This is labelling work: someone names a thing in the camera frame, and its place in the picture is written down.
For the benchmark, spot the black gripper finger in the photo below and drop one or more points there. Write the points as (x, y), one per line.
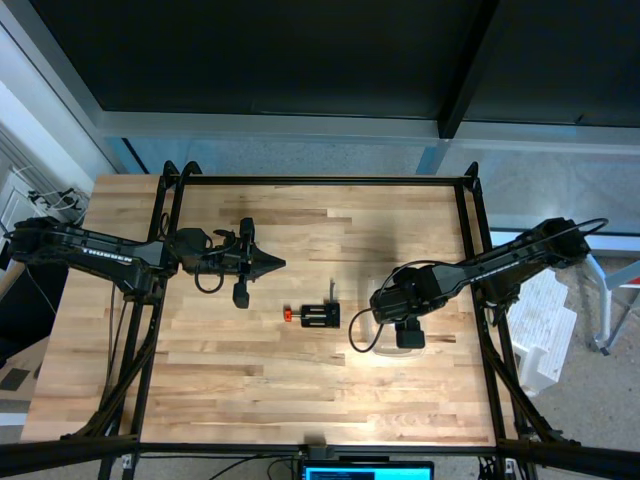
(262, 269)
(262, 256)

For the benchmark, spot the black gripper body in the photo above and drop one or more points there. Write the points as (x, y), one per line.
(411, 336)
(245, 250)

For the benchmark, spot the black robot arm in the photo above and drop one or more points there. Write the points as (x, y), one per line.
(107, 255)
(500, 262)

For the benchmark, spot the clear plastic tub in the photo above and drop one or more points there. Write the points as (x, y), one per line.
(390, 351)

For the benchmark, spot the black vise clamp orange knob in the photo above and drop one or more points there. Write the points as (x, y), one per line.
(320, 316)

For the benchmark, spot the white foam block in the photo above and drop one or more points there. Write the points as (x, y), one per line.
(540, 340)

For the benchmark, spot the blue laptop screen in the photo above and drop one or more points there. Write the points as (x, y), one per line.
(365, 472)

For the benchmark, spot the grey metal stand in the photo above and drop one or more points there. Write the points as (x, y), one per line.
(606, 310)

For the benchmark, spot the cardboard box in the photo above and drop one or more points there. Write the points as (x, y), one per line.
(35, 360)

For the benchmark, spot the black aluminium frame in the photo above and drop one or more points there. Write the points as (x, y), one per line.
(320, 180)

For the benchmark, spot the black table-level camera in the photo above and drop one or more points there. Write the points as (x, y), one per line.
(317, 447)

